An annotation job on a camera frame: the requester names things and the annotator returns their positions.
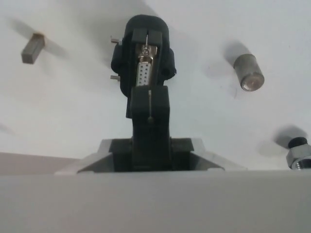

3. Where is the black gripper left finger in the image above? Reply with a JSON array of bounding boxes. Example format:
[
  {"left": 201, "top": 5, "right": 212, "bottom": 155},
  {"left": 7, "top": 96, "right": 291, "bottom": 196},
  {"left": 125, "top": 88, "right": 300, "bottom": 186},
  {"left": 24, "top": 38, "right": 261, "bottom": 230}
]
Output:
[{"left": 53, "top": 138, "right": 134, "bottom": 175}]

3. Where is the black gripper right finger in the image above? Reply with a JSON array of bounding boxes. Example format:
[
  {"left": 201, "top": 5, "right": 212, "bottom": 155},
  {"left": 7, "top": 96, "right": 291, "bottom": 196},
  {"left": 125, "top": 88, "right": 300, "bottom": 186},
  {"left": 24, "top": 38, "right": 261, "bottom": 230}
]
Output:
[{"left": 170, "top": 137, "right": 249, "bottom": 173}]

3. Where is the black D-SUB plug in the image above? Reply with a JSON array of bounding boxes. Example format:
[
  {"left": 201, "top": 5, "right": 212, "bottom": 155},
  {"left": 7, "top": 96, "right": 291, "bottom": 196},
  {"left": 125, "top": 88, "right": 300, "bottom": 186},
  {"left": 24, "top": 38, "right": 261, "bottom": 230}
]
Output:
[{"left": 109, "top": 14, "right": 177, "bottom": 172}]

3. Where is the white task board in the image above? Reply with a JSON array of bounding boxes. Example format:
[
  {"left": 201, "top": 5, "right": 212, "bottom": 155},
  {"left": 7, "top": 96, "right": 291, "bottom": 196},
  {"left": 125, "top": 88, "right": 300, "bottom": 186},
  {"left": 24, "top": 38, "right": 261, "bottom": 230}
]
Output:
[{"left": 0, "top": 0, "right": 311, "bottom": 172}]

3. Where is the metal round peg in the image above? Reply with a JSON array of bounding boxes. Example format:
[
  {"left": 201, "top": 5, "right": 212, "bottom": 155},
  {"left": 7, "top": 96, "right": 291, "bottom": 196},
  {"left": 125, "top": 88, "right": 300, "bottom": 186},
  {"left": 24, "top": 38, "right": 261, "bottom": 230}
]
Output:
[{"left": 233, "top": 53, "right": 265, "bottom": 92}]

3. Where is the metal bolt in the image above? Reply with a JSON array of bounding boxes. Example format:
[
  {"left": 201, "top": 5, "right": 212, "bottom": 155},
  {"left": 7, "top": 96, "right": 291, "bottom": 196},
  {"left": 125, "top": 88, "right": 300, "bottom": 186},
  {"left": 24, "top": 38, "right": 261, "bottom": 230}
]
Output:
[{"left": 286, "top": 136, "right": 311, "bottom": 171}]

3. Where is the metal square peg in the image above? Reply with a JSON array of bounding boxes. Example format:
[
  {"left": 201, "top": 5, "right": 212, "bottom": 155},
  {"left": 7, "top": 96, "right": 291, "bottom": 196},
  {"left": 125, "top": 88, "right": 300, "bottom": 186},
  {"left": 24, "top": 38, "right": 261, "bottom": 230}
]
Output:
[{"left": 21, "top": 32, "right": 47, "bottom": 65}]

